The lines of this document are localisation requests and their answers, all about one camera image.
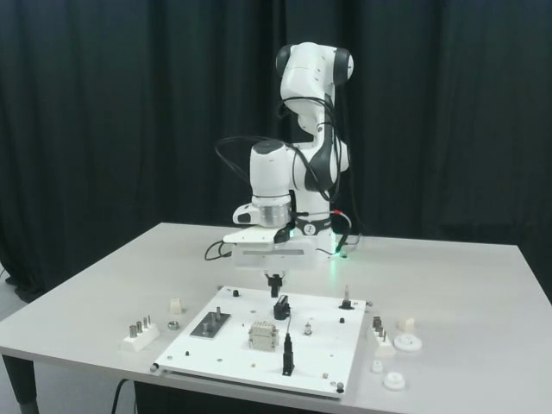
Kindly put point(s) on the black curtain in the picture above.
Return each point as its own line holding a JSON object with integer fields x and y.
{"x": 108, "y": 108}

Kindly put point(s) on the white sloped peg holder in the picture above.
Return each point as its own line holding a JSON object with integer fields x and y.
{"x": 384, "y": 350}

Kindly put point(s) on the metal nut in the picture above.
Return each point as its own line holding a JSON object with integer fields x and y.
{"x": 173, "y": 324}

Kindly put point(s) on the beige waterproof plug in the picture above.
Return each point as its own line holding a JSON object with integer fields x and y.
{"x": 264, "y": 335}

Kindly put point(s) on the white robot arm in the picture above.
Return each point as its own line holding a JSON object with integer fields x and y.
{"x": 310, "y": 73}

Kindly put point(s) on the metal round peg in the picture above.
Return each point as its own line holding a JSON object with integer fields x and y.
{"x": 148, "y": 323}
{"x": 140, "y": 328}
{"x": 133, "y": 331}

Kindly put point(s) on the white large gear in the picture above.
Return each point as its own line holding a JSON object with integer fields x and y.
{"x": 409, "y": 343}

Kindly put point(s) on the white small gear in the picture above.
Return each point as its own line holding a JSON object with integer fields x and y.
{"x": 377, "y": 367}

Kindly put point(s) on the metal BNC plug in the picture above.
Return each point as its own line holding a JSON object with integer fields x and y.
{"x": 307, "y": 329}

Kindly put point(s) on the thin black rod red tag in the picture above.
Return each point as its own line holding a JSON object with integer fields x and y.
{"x": 315, "y": 212}

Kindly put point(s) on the white medium gear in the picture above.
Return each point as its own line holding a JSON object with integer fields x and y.
{"x": 393, "y": 381}

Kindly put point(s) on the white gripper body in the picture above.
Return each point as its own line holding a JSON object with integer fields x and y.
{"x": 259, "y": 256}

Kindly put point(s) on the dark grey table leg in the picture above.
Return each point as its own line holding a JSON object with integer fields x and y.
{"x": 17, "y": 384}

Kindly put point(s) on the small white wedge holder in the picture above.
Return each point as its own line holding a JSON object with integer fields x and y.
{"x": 405, "y": 325}

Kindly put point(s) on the thick metal square peg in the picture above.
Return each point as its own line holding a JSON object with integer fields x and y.
{"x": 377, "y": 324}

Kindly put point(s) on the long white peg holder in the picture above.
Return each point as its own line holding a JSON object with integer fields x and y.
{"x": 142, "y": 343}

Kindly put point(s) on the black D-SUB plug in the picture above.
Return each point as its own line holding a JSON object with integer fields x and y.
{"x": 274, "y": 289}

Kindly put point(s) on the metal bolt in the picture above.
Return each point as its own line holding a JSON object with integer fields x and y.
{"x": 346, "y": 294}

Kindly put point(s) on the white task board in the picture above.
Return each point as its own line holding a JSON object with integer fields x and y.
{"x": 224, "y": 353}

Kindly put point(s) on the small white cube holder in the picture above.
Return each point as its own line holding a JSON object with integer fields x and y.
{"x": 175, "y": 306}

